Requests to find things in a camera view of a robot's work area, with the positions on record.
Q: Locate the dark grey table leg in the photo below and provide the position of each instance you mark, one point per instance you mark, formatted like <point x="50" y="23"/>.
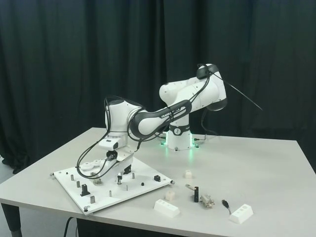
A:
<point x="11" y="219"/>

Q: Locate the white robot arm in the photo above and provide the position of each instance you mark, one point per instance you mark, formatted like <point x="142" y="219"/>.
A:
<point x="116" y="118"/>

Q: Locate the white large gear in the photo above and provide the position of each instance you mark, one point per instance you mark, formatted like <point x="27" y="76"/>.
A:
<point x="87" y="167"/>

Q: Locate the clear Ethernet plug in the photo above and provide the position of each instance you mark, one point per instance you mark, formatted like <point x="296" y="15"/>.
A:
<point x="189" y="186"/>

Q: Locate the white task board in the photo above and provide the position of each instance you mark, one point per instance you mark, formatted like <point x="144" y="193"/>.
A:
<point x="103" y="192"/>

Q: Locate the white medium gear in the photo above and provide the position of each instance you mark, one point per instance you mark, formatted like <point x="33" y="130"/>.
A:
<point x="95" y="163"/>

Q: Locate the small white wrist box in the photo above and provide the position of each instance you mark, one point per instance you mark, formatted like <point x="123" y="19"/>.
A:
<point x="116" y="144"/>

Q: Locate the black USB plug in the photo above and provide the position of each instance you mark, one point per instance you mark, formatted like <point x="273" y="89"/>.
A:
<point x="225" y="204"/>

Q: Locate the black curtain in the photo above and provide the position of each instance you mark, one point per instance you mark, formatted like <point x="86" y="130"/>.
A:
<point x="74" y="49"/>

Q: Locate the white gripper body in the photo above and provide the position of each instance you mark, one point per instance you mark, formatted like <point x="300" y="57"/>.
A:
<point x="126" y="160"/>

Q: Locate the long white peg holder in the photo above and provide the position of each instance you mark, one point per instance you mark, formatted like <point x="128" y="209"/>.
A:
<point x="166" y="207"/>
<point x="241" y="211"/>

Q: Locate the black D-SUB plug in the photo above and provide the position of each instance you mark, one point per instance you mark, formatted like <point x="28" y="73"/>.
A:
<point x="195" y="195"/>

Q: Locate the beige waterproof plug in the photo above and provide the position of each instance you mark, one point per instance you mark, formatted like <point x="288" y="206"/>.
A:
<point x="207" y="200"/>

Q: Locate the small white cube holder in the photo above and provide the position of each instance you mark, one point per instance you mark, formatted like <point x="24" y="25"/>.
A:
<point x="170" y="195"/>
<point x="187" y="174"/>

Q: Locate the metal square peg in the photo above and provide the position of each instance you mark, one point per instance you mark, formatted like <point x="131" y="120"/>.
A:
<point x="92" y="199"/>
<point x="78" y="184"/>

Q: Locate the white small gear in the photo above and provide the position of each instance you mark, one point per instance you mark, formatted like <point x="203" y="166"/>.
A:
<point x="102" y="161"/>

